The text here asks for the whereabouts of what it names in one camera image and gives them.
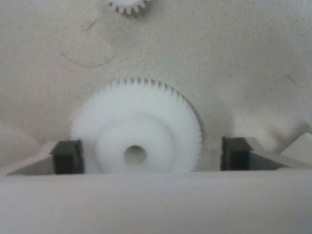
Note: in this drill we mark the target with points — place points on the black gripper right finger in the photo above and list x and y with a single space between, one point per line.
235 156

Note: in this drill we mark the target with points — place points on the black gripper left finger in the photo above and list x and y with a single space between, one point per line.
67 158

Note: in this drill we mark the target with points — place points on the white large gear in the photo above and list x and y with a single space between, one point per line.
136 117

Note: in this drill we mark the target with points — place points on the white small gear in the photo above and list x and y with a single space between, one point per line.
130 6

